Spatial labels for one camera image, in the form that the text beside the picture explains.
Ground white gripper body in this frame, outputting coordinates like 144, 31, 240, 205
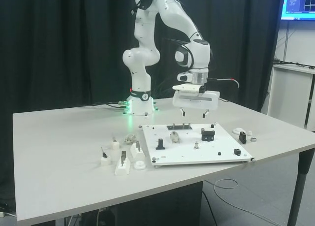
172, 90, 221, 112

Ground white task board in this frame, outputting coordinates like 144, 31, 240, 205
142, 122, 256, 168

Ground white multi-pin waterproof plug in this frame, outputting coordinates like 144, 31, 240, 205
124, 134, 136, 146

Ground white peg holder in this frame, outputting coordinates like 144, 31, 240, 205
129, 143, 144, 161
114, 159, 131, 176

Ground white cabinet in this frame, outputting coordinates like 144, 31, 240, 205
266, 63, 315, 132

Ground black table leg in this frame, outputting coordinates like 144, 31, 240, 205
287, 151, 310, 226

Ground black curtain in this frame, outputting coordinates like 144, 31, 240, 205
0, 0, 286, 128

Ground blue screen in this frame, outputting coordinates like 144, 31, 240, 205
280, 0, 315, 22

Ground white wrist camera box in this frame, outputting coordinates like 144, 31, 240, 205
177, 72, 192, 84

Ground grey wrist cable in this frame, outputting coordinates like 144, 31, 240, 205
206, 77, 241, 89

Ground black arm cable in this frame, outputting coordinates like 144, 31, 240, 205
144, 0, 214, 71

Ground grey floor cable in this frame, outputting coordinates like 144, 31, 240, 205
201, 177, 240, 226

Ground black base cables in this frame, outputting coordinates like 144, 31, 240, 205
82, 100, 130, 110

